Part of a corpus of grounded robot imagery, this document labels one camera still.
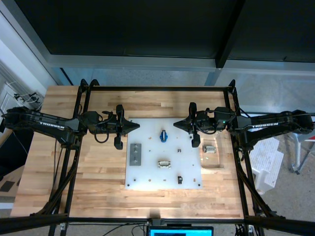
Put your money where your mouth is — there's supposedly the black white cable bundle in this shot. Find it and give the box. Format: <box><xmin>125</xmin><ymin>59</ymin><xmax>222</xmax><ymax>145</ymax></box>
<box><xmin>13</xmin><ymin>92</ymin><xmax>41</xmax><ymax>105</ymax></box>

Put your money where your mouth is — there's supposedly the small black camera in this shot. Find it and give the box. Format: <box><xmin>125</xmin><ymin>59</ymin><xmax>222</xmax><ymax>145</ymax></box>
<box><xmin>147</xmin><ymin>217</ymin><xmax>164</xmax><ymax>226</ymax></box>

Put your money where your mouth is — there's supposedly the grey metal plate with pegs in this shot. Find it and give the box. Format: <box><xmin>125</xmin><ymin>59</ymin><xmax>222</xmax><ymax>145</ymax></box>
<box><xmin>129</xmin><ymin>142</ymin><xmax>143</xmax><ymax>166</ymax></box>

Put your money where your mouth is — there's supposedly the grey metal stand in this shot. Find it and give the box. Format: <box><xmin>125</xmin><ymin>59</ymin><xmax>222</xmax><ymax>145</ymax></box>
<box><xmin>287</xmin><ymin>127</ymin><xmax>315</xmax><ymax>176</ymax></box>

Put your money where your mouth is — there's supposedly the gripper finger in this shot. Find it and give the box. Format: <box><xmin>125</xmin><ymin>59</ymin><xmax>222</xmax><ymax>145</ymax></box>
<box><xmin>173</xmin><ymin>117</ymin><xmax>190</xmax><ymax>126</ymax></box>
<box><xmin>123</xmin><ymin>117</ymin><xmax>141</xmax><ymax>127</ymax></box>
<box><xmin>173</xmin><ymin>124</ymin><xmax>190</xmax><ymax>135</ymax></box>
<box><xmin>123</xmin><ymin>126</ymin><xmax>141</xmax><ymax>136</ymax></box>

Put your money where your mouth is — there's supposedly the clear plastic tub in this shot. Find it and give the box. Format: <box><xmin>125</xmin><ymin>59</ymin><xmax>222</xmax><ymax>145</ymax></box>
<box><xmin>201</xmin><ymin>134</ymin><xmax>226</xmax><ymax>170</ymax></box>

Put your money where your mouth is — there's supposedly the brown cardboard box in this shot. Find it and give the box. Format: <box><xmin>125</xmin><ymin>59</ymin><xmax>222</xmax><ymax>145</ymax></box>
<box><xmin>0</xmin><ymin>164</ymin><xmax>25</xmax><ymax>197</ymax></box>

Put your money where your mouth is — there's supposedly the white foam block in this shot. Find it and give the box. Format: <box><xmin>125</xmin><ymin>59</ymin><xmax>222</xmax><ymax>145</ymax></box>
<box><xmin>250</xmin><ymin>137</ymin><xmax>284</xmax><ymax>196</ymax></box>

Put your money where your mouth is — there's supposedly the beige connector hub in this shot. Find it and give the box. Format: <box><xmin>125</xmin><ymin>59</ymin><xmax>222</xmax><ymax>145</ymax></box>
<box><xmin>157</xmin><ymin>159</ymin><xmax>172</xmax><ymax>170</ymax></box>

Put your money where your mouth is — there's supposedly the blue laptop screen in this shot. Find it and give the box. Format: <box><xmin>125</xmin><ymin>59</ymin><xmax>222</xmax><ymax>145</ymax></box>
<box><xmin>147</xmin><ymin>226</ymin><xmax>214</xmax><ymax>236</ymax></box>

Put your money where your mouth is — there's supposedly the black wall post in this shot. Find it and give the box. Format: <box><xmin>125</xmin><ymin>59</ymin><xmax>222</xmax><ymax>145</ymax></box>
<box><xmin>215</xmin><ymin>0</ymin><xmax>247</xmax><ymax>69</ymax></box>

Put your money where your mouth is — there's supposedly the blue socket with silver insert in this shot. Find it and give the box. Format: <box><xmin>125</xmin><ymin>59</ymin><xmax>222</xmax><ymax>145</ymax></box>
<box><xmin>158</xmin><ymin>129</ymin><xmax>169</xmax><ymax>144</ymax></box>

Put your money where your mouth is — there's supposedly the white board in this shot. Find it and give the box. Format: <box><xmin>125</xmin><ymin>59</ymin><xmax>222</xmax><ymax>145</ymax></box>
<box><xmin>125</xmin><ymin>118</ymin><xmax>204</xmax><ymax>191</ymax></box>

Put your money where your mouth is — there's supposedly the black aluminium frame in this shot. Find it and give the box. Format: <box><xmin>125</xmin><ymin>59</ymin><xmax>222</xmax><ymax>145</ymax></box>
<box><xmin>0</xmin><ymin>78</ymin><xmax>315</xmax><ymax>236</ymax></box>

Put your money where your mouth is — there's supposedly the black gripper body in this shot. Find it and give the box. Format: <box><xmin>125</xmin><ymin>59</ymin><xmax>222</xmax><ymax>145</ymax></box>
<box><xmin>189</xmin><ymin>102</ymin><xmax>210</xmax><ymax>148</ymax></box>
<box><xmin>107</xmin><ymin>105</ymin><xmax>125</xmax><ymax>150</ymax></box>

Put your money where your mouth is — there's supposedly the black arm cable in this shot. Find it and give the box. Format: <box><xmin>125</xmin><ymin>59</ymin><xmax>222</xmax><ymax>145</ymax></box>
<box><xmin>94</xmin><ymin>131</ymin><xmax>111</xmax><ymax>144</ymax></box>
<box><xmin>196</xmin><ymin>107</ymin><xmax>220</xmax><ymax>135</ymax></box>

